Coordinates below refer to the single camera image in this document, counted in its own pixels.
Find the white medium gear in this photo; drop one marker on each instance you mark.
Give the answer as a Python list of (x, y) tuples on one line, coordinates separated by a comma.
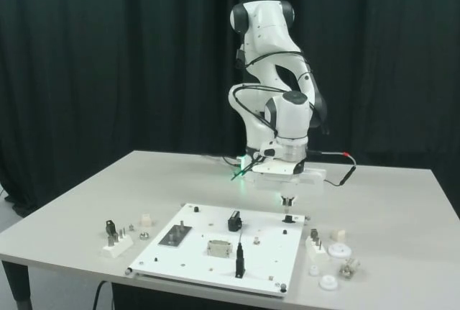
[(327, 282)]

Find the white small gear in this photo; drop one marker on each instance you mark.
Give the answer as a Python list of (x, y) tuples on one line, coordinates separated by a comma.
[(314, 270)]

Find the black table leg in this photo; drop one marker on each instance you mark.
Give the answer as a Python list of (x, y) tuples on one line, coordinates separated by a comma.
[(16, 285)]

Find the black plug block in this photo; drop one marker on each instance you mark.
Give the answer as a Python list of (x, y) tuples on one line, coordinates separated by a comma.
[(110, 230)]

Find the small white holder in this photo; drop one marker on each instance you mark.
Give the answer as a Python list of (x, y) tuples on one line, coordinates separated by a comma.
[(338, 235), (145, 221)]

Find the white large gear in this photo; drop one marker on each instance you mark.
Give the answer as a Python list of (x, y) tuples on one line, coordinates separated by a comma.
[(339, 250)]

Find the black USB plug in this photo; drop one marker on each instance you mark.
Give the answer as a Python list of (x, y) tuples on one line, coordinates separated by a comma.
[(239, 252)]

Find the metal nut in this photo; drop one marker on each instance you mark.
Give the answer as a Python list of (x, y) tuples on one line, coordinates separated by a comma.
[(143, 235)]

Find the small metal bolt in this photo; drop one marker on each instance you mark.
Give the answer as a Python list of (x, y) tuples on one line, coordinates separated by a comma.
[(132, 227)]

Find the large metal square peg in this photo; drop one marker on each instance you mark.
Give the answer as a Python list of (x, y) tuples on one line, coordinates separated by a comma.
[(315, 234)]

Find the black curtain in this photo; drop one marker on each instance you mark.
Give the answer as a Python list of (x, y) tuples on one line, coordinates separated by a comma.
[(108, 54)]

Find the clear Ethernet plug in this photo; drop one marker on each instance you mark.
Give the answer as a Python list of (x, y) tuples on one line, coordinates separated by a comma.
[(286, 208)]

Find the black cabinet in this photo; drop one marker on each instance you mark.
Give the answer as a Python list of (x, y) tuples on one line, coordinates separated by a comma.
[(179, 299)]

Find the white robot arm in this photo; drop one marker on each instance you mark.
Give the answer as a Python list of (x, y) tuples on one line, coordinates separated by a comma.
[(257, 36)]

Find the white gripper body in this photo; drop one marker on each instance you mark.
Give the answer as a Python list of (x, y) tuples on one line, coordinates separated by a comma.
[(309, 178)]

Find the white peg holder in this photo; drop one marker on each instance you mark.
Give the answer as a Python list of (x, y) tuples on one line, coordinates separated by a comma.
[(317, 252), (115, 250)]

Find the white task board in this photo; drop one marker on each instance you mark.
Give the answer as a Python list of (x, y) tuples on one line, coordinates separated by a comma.
[(215, 270)]

